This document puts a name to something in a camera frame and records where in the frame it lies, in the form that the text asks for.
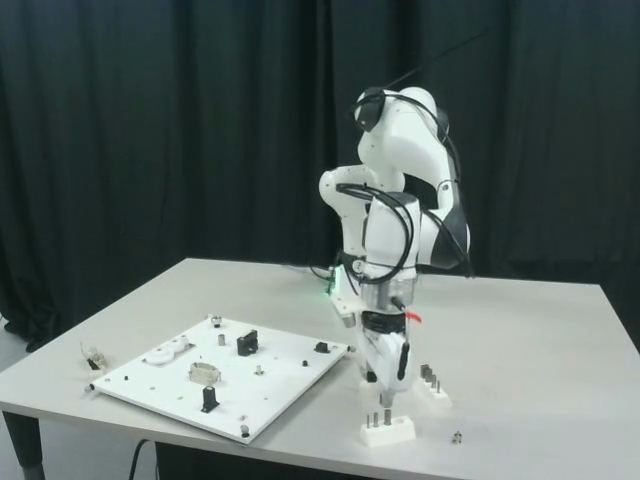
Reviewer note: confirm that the metal BNC plug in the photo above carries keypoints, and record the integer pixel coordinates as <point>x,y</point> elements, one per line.
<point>216,319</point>

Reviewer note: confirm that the white task board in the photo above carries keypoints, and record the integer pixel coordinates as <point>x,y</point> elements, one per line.
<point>280,380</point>

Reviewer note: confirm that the metal square peg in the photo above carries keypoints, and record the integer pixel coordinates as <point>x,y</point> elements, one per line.
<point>432,381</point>
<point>425,373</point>
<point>437,388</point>

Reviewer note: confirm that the clear Ethernet plug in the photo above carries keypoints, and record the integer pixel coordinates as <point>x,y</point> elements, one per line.
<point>90,350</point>

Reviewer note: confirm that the dark table leg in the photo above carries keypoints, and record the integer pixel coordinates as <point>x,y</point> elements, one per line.
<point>20,450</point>

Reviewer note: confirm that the black curtain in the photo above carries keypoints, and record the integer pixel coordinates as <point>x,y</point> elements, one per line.
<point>150,125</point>

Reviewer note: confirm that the thin black rod red tag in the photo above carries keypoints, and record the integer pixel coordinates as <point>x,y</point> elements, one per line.
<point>402,360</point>

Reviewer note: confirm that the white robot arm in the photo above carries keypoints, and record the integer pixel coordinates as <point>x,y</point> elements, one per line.
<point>390,235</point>

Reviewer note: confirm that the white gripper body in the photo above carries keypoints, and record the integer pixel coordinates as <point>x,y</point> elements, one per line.
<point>385,360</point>

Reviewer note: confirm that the small metal bolt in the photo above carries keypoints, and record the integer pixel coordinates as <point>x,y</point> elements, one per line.
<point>456,437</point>

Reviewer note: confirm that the white large gear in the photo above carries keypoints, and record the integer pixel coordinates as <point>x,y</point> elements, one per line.
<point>160,358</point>

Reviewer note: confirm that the white round peg holder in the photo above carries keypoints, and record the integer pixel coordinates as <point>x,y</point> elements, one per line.
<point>387,434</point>

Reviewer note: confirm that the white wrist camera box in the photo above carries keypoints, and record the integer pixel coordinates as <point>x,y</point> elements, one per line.
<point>347,300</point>

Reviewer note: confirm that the white square peg holder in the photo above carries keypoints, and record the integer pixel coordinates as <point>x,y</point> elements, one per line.
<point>434,400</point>

